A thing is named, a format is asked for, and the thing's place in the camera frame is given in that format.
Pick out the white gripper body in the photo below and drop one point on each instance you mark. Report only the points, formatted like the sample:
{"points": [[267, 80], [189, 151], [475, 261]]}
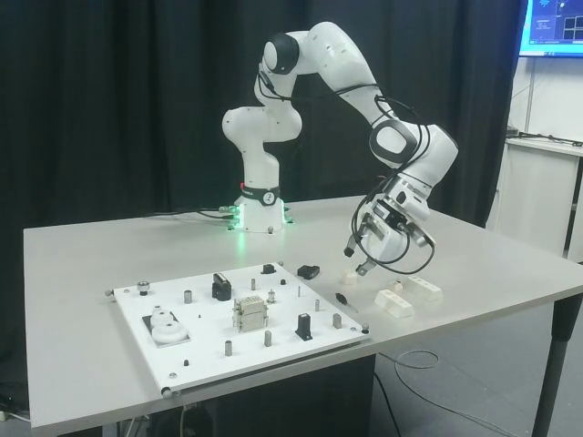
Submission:
{"points": [[389, 250]]}

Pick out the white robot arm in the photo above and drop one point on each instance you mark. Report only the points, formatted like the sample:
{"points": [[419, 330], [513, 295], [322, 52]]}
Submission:
{"points": [[337, 59]]}

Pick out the white peg holder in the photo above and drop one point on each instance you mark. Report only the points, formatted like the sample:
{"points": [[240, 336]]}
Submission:
{"points": [[423, 288], [394, 304]]}

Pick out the thick metal round peg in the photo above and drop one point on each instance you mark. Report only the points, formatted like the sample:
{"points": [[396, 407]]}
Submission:
{"points": [[187, 297]]}

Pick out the knurled metal round connector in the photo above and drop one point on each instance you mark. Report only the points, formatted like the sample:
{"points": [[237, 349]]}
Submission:
{"points": [[144, 287]]}

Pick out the white cube holder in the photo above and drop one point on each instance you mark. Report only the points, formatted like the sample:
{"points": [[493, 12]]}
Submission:
{"points": [[350, 277]]}

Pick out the black USB plug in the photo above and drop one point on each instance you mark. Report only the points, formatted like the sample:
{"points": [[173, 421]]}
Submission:
{"points": [[340, 298]]}

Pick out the black Ethernet plug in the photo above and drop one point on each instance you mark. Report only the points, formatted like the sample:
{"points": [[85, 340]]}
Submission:
{"points": [[307, 272]]}

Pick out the metal box connector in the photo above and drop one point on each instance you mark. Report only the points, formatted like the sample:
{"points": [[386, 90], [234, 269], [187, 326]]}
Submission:
{"points": [[245, 312]]}

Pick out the black D-SUB plug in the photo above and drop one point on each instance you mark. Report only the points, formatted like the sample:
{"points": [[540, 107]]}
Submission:
{"points": [[220, 287]]}

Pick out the white task board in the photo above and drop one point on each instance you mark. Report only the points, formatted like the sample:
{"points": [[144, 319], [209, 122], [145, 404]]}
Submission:
{"points": [[255, 359]]}

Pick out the white cabinet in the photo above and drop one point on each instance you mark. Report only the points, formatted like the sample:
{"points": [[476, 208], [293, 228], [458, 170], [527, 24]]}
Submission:
{"points": [[537, 191]]}

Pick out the white large gear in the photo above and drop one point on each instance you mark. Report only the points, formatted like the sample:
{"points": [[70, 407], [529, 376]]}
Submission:
{"points": [[169, 334]]}

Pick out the white medium gear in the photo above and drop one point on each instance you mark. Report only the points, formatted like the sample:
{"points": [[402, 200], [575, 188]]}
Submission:
{"points": [[160, 316]]}

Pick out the black table leg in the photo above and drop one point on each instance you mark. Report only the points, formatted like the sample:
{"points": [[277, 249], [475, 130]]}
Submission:
{"points": [[558, 364]]}

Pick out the black curtain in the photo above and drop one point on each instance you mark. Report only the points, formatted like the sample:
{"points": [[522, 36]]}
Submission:
{"points": [[114, 114]]}

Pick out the blue screen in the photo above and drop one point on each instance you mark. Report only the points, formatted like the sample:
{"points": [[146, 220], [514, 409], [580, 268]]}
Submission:
{"points": [[551, 27]]}

